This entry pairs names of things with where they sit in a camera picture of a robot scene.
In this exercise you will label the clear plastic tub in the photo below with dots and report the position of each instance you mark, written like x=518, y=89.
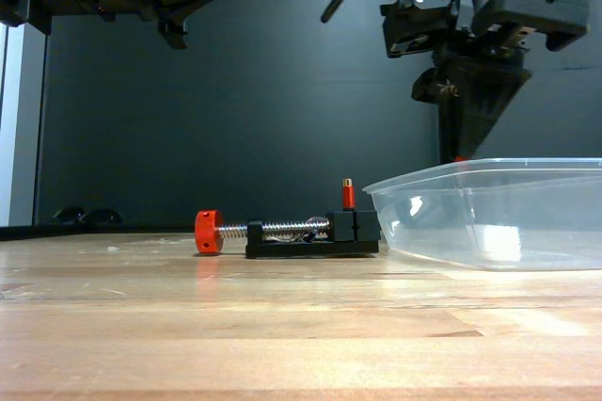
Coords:
x=494, y=231

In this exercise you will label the black vise with red knob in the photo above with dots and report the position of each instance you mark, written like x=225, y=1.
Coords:
x=301, y=248

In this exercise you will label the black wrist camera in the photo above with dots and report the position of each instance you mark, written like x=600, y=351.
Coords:
x=409, y=29

